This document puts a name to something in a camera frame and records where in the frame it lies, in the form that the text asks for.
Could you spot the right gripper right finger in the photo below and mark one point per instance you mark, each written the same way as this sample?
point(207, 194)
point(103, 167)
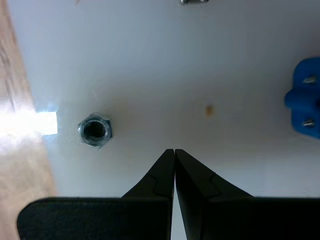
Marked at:
point(225, 217)

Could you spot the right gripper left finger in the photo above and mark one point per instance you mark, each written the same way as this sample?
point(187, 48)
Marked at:
point(125, 217)

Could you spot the silver M12 hex nut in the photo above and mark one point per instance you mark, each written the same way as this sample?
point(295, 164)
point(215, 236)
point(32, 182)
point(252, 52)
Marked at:
point(86, 140)

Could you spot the blue socket block, black top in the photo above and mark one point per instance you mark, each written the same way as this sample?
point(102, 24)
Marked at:
point(305, 100)

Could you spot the white plastic board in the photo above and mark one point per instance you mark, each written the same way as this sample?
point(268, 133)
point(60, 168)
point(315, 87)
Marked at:
point(175, 62)

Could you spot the small silver post connector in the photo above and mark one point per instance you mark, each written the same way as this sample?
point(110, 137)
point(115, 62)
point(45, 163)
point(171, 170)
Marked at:
point(193, 2)

